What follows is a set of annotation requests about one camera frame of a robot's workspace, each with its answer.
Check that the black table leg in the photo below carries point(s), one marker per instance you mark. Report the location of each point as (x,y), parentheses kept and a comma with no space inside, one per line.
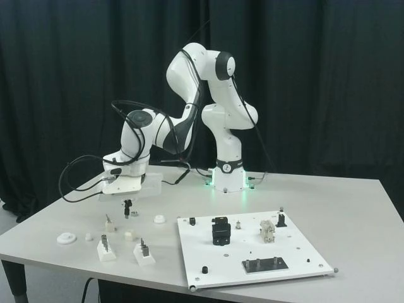
(14,281)

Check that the small metal plug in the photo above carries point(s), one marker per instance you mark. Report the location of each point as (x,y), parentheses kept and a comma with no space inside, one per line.
(108,218)

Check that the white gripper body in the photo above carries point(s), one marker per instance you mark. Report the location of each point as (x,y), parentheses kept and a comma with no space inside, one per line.
(126,184)

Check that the white USB holder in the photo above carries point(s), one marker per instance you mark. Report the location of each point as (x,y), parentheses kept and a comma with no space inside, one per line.
(130,236)

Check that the small white plug holder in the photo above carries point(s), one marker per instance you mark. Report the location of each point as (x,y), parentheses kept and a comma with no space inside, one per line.
(110,227)

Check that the white large gear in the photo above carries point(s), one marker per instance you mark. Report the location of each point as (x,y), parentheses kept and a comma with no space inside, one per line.
(66,238)

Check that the black D-SUB plug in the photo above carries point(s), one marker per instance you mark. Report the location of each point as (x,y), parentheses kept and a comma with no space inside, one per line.
(221,232)

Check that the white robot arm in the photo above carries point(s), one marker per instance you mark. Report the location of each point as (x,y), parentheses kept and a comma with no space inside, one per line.
(232,113)

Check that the black curtain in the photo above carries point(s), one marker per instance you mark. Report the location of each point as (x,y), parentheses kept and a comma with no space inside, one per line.
(63,63)

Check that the metal BNC plug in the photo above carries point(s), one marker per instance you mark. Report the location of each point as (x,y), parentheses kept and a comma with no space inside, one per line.
(239,224)

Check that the metal square peg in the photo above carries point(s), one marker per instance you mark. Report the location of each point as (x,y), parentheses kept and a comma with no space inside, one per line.
(144,247)

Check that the white square peg holder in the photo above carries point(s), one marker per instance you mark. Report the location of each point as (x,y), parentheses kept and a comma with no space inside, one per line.
(144,259)

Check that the white small gear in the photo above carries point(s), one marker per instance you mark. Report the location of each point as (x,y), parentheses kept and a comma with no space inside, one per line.
(88,236)

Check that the beige waterproof plug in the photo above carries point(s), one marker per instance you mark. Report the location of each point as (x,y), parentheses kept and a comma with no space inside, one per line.
(266,233)

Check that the white round peg holder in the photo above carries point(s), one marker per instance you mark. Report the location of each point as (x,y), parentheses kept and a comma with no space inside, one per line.
(105,255)

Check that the white task board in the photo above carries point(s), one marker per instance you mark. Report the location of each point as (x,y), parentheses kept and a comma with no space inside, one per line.
(268,252)

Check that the metal round peg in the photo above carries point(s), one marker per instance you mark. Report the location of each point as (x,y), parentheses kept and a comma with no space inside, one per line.
(104,242)

